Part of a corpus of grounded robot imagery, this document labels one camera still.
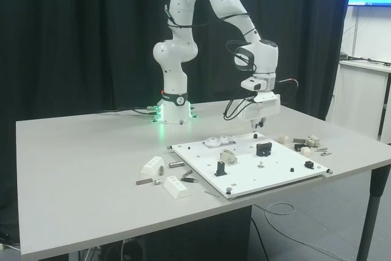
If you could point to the white small gear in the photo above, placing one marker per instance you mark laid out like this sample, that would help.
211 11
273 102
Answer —
306 150

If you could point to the black bolt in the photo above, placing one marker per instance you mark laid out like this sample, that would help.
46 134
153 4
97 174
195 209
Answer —
260 124

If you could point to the small white holder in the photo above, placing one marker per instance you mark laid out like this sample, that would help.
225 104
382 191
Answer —
284 138

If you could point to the metal USB plug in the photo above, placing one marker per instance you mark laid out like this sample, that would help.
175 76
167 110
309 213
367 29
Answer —
323 151

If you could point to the metal D-SUB plug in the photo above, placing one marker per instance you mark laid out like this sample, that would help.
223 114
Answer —
313 140

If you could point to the black table leg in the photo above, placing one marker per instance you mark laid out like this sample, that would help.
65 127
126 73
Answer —
376 212

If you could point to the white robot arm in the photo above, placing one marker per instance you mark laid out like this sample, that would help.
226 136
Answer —
174 50

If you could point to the dark square metal peg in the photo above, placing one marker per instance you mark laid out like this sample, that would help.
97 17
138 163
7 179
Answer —
299 141

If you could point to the white cabinet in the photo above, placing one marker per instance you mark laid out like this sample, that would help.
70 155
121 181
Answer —
360 99

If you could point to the small metal round peg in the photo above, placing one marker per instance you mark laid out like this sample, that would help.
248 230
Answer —
161 169

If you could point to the metal BNC plug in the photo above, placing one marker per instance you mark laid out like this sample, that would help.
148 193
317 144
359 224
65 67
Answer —
157 181

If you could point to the black waterproof plug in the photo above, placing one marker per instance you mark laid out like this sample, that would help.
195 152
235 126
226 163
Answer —
188 179

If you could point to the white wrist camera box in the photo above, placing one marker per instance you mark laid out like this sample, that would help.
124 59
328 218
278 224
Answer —
252 84

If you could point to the white task board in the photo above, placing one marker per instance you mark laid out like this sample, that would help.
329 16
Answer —
253 175

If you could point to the white large gear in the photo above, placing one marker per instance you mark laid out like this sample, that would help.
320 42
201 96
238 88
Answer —
211 142

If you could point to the black curtain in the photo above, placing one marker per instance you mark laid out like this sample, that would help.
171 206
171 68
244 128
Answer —
76 44

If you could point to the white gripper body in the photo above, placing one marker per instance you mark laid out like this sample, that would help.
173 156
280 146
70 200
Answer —
262 106

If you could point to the white medium gear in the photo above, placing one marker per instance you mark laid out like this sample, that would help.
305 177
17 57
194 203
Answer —
225 139

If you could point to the white peg holder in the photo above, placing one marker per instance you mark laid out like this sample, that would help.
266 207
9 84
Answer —
151 164
177 187

